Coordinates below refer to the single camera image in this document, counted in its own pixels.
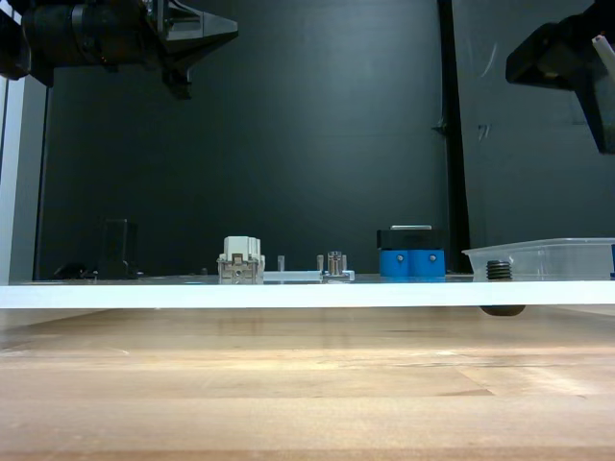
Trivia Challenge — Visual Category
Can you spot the blue d-sub connector mount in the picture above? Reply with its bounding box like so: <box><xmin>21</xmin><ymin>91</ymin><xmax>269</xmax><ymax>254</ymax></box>
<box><xmin>376</xmin><ymin>224</ymin><xmax>446</xmax><ymax>279</ymax></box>

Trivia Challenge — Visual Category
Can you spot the black socket block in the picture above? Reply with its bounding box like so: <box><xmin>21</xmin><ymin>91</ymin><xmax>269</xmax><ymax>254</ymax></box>
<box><xmin>93</xmin><ymin>218</ymin><xmax>143</xmax><ymax>280</ymax></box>

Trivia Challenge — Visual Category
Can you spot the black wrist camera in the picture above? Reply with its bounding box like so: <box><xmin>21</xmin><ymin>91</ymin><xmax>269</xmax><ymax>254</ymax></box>
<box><xmin>504</xmin><ymin>13</ymin><xmax>578</xmax><ymax>93</ymax></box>

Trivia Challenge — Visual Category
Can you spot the clear plastic tub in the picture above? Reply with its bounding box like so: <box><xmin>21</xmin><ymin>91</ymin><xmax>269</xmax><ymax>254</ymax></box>
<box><xmin>460</xmin><ymin>236</ymin><xmax>615</xmax><ymax>282</ymax></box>

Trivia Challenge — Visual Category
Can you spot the white mounting board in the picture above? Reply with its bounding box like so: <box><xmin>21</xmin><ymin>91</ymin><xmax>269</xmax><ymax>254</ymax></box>
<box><xmin>0</xmin><ymin>274</ymin><xmax>615</xmax><ymax>309</ymax></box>

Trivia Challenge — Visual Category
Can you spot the clear block with metal clamps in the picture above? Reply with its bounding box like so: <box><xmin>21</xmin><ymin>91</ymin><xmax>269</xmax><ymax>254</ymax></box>
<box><xmin>262</xmin><ymin>253</ymin><xmax>325</xmax><ymax>284</ymax></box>

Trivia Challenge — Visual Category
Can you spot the black board foot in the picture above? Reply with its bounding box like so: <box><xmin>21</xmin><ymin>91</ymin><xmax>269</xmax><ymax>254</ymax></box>
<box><xmin>478</xmin><ymin>304</ymin><xmax>525</xmax><ymax>318</ymax></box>

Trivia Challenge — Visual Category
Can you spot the black metal frame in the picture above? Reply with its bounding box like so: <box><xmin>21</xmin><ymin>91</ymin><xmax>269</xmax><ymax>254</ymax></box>
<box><xmin>433</xmin><ymin>0</ymin><xmax>473</xmax><ymax>278</ymax></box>

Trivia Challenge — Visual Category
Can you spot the beige rectangular connector housing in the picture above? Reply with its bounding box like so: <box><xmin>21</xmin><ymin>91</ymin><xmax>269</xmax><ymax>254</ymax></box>
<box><xmin>216</xmin><ymin>234</ymin><xmax>267</xmax><ymax>285</ymax></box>

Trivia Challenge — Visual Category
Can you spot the black screw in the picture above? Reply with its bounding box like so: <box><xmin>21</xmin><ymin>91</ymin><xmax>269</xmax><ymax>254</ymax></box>
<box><xmin>485</xmin><ymin>259</ymin><xmax>511</xmax><ymax>281</ymax></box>

